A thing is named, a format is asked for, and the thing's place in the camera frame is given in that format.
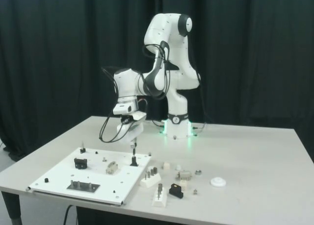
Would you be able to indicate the white large gear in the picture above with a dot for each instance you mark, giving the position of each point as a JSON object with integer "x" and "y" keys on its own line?
{"x": 217, "y": 182}

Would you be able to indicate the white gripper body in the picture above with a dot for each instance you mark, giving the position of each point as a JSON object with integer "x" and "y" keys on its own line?
{"x": 130, "y": 132}

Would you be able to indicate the metal bolt nut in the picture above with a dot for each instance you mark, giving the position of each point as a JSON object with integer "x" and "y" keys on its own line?
{"x": 198, "y": 172}

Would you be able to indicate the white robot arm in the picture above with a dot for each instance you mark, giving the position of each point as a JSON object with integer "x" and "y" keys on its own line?
{"x": 176, "y": 99}

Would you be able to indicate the large metal square peg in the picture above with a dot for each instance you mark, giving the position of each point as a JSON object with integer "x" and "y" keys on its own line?
{"x": 154, "y": 172}

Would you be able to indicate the black D-SUB plug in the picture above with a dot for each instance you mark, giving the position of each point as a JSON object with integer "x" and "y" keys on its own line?
{"x": 175, "y": 190}

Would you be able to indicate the beige cube holder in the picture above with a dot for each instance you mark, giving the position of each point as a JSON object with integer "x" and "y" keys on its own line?
{"x": 184, "y": 185}
{"x": 166, "y": 166}

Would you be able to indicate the white task board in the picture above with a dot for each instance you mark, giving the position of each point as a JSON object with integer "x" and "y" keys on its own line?
{"x": 98, "y": 176}

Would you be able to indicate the black USB plug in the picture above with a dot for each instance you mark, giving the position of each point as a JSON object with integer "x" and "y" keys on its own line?
{"x": 134, "y": 151}

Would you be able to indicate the white small gear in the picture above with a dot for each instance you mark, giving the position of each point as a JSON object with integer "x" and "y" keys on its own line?
{"x": 178, "y": 167}

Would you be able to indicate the medium metal square peg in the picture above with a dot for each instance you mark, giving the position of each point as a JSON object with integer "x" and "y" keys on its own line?
{"x": 149, "y": 173}

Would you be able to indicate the black table leg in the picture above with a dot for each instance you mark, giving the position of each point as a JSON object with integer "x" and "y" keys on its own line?
{"x": 11, "y": 207}

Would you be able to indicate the black curtain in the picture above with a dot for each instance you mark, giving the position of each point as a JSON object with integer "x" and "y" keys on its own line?
{"x": 49, "y": 50}

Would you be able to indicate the white round peg holder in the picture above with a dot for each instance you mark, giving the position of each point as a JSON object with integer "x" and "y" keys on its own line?
{"x": 160, "y": 203}

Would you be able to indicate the large metal round peg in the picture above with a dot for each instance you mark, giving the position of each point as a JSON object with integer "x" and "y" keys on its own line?
{"x": 160, "y": 188}

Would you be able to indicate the grey waterproof plug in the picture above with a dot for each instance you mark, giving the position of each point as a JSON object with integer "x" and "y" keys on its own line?
{"x": 184, "y": 176}

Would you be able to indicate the white square peg holder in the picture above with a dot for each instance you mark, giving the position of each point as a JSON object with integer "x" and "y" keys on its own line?
{"x": 149, "y": 183}

